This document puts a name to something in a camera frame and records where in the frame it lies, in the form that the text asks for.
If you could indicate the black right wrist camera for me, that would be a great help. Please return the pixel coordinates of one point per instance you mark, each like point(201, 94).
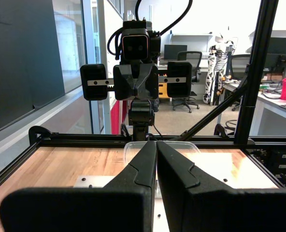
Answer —
point(134, 46)

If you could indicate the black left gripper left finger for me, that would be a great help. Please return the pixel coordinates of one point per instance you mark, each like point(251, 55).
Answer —
point(85, 210)

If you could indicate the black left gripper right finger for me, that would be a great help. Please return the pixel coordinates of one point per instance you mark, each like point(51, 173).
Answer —
point(230, 210)

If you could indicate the red panel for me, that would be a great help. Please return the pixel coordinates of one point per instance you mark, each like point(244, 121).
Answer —
point(116, 116)

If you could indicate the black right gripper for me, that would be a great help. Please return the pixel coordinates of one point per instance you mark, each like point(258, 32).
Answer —
point(93, 72)

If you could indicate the clear plastic tub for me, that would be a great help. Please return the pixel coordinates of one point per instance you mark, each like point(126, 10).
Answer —
point(132, 151)

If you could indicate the yellow drawer cabinet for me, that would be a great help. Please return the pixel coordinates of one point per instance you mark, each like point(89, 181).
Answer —
point(162, 90)

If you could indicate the white board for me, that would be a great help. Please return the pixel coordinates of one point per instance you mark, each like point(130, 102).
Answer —
point(100, 180)

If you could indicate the black controller box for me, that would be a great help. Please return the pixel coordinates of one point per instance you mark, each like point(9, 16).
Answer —
point(285, 159)

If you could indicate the black computer monitor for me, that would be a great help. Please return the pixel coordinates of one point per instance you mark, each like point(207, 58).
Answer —
point(278, 48)
point(174, 52)

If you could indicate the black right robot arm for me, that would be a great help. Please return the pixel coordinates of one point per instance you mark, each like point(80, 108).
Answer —
point(141, 116)

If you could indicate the black aluminium frame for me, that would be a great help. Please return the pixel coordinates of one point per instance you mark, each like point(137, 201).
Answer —
point(244, 116)

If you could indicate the white lattice structure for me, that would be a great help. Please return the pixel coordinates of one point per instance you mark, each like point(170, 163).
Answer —
point(211, 79)

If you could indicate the black office chair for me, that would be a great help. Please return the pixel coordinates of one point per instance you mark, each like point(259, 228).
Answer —
point(196, 56)
point(239, 65)

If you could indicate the white desk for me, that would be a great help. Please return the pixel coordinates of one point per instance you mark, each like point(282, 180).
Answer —
point(256, 116)

